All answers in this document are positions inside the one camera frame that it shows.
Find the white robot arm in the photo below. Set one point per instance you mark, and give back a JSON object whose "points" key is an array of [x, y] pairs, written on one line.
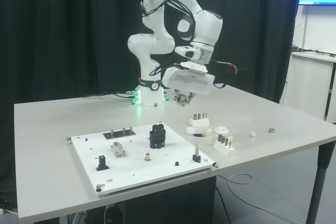
{"points": [[147, 51]]}

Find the large metal square peg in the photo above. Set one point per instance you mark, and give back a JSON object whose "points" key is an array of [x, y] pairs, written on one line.
{"points": [[219, 138]]}

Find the black D-SUB plug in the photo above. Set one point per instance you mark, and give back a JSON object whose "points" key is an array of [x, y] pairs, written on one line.
{"points": [[157, 137]]}

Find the white small gear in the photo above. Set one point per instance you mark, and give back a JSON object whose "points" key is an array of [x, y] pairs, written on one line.
{"points": [[252, 134]]}

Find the white round peg holder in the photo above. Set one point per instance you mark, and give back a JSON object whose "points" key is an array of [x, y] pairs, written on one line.
{"points": [[198, 123]]}

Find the small white plug holder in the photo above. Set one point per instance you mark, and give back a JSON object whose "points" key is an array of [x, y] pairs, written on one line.
{"points": [[229, 138], [207, 132]]}

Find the beige metal waterproof plug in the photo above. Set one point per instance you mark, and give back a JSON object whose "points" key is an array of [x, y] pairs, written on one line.
{"points": [[183, 100]]}

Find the black table leg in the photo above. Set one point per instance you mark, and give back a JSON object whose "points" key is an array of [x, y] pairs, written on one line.
{"points": [[319, 182]]}

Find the metal BNC plug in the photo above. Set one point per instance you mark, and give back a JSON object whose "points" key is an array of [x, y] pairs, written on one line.
{"points": [[147, 155]]}

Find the white cabinet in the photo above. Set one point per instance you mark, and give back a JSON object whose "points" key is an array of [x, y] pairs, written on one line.
{"points": [[309, 87]]}

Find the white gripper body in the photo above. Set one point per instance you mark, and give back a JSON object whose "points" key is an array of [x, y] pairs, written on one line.
{"points": [[189, 82]]}

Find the medium metal square peg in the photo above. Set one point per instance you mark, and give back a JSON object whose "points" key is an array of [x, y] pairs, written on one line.
{"points": [[224, 140]]}

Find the black curtain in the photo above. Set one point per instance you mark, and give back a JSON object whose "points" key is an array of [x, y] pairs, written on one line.
{"points": [[52, 24]]}

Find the white large gear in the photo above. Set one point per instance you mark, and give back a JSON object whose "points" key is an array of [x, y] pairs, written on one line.
{"points": [[221, 130]]}

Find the slim metal plug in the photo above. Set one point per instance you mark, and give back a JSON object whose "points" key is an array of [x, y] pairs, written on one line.
{"points": [[197, 150]]}

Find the white square peg holder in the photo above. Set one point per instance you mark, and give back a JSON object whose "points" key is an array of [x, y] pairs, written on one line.
{"points": [[224, 150]]}

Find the white task board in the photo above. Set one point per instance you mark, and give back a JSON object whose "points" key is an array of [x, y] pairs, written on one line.
{"points": [[136, 174]]}

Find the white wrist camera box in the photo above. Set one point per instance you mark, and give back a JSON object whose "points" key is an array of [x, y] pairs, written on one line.
{"points": [[185, 52]]}

